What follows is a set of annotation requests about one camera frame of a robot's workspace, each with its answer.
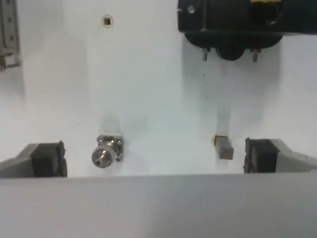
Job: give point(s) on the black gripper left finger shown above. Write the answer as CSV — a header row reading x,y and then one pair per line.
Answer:
x,y
47,161

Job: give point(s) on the grey metal bracket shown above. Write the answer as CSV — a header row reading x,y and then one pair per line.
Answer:
x,y
10,32

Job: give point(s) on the large metal square peg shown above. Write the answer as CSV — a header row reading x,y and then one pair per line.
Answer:
x,y
225,150

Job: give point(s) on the white task board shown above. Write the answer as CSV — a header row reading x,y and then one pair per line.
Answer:
x,y
158,86

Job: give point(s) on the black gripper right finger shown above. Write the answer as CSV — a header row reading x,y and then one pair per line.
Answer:
x,y
262,156

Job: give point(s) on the black D-SUB plug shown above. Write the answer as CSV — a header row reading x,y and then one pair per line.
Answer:
x,y
230,22

